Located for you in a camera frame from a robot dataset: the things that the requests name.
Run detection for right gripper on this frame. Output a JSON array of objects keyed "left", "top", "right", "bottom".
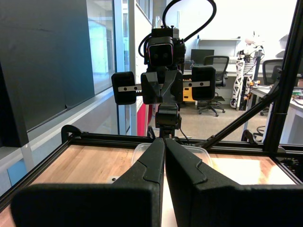
[{"left": 111, "top": 63, "right": 217, "bottom": 105}]

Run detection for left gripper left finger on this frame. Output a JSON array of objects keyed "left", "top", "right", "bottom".
[{"left": 10, "top": 138, "right": 166, "bottom": 227}]

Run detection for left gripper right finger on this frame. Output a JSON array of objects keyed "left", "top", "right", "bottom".
[{"left": 165, "top": 138, "right": 303, "bottom": 227}]

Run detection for red panel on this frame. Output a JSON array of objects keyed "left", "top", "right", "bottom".
[{"left": 136, "top": 103, "right": 150, "bottom": 137}]

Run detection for black computer monitor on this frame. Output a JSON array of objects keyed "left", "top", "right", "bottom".
[{"left": 190, "top": 49, "right": 215, "bottom": 67}]

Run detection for black office chair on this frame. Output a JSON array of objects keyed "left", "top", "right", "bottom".
[
  {"left": 196, "top": 55, "right": 230, "bottom": 118},
  {"left": 259, "top": 59, "right": 285, "bottom": 116}
]

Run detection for clear plastic tub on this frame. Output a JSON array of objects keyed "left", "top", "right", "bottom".
[{"left": 132, "top": 142, "right": 213, "bottom": 171}]

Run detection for white desk shelf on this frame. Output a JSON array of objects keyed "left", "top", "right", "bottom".
[{"left": 196, "top": 37, "right": 242, "bottom": 57}]

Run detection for white robot figure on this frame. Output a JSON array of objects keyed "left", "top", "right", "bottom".
[{"left": 231, "top": 30, "right": 265, "bottom": 112}]

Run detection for white desk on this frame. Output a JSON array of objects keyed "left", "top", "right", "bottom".
[{"left": 248, "top": 86, "right": 303, "bottom": 145}]

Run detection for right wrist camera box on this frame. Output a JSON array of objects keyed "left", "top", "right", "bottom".
[{"left": 147, "top": 35, "right": 176, "bottom": 67}]

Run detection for black aluminium frame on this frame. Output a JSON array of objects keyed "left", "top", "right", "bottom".
[{"left": 0, "top": 0, "right": 303, "bottom": 211}]

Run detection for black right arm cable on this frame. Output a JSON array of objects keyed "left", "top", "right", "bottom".
[{"left": 138, "top": 0, "right": 217, "bottom": 64}]

